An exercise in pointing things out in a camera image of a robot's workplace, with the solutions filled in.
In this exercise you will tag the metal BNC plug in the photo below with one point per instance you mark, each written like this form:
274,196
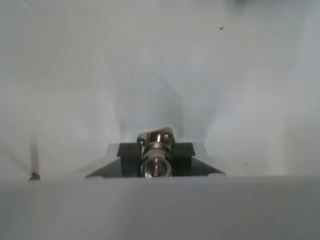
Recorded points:
156,165

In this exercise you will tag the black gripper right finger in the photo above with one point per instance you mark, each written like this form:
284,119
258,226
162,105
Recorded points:
182,162

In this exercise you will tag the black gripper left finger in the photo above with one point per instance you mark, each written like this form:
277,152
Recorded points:
128,162

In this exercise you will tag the white task board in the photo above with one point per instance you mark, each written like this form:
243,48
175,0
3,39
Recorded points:
75,75

